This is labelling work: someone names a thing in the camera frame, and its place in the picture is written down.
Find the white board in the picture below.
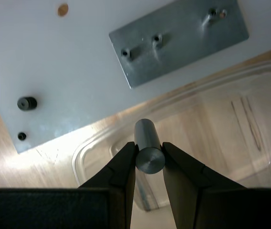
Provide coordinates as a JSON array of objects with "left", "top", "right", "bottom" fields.
[{"left": 0, "top": 0, "right": 271, "bottom": 155}]

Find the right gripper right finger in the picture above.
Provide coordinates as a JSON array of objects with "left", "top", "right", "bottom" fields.
[{"left": 162, "top": 142, "right": 271, "bottom": 229}]

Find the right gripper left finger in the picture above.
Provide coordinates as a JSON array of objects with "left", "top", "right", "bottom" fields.
[{"left": 0, "top": 142, "right": 136, "bottom": 229}]

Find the clear plastic container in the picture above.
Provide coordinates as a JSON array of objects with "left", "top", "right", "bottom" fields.
[{"left": 71, "top": 59, "right": 271, "bottom": 212}]

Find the grey metal plate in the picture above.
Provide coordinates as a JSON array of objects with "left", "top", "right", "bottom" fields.
[{"left": 108, "top": 0, "right": 250, "bottom": 89}]

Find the steel 16mm cylinder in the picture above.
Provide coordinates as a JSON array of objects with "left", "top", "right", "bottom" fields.
[{"left": 134, "top": 118, "right": 166, "bottom": 176}]

